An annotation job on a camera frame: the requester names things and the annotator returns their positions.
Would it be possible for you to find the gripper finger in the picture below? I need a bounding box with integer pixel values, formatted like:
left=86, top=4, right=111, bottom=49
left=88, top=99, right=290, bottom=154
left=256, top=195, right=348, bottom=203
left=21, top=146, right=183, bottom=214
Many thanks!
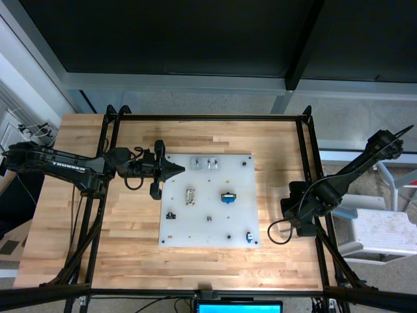
left=164, top=155, right=186, bottom=170
left=165, top=168, right=186, bottom=182

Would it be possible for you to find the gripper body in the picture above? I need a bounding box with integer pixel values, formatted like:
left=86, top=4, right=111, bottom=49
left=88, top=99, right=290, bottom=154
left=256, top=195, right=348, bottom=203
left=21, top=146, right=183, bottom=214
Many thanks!
left=280, top=181, right=317, bottom=238
left=139, top=140, right=170, bottom=200

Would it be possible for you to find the clear plastic tub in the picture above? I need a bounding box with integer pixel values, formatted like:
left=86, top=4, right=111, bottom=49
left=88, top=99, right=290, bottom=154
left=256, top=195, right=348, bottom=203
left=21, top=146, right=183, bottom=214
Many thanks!
left=268, top=185, right=315, bottom=244

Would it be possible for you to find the white mounting board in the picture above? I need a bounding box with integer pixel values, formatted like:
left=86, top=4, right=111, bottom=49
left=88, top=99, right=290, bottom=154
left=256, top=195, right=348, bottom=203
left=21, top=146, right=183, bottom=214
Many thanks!
left=158, top=153, right=261, bottom=249

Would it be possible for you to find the white step stool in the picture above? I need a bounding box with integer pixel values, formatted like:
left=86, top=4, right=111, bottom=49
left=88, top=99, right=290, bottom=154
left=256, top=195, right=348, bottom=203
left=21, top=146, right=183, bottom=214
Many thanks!
left=332, top=159, right=417, bottom=265

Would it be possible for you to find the blue laptop screen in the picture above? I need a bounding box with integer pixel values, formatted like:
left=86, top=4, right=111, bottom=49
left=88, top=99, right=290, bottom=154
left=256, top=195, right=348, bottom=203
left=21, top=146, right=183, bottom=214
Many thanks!
left=194, top=300, right=283, bottom=313

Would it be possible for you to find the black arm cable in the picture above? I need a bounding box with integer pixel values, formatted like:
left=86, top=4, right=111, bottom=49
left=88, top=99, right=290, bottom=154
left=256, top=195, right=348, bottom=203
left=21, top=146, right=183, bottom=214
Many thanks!
left=267, top=217, right=294, bottom=245
left=124, top=146, right=145, bottom=191

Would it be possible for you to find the black aluminium frame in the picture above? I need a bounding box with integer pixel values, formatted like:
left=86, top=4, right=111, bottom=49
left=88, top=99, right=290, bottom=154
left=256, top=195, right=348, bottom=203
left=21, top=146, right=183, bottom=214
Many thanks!
left=0, top=104, right=417, bottom=313

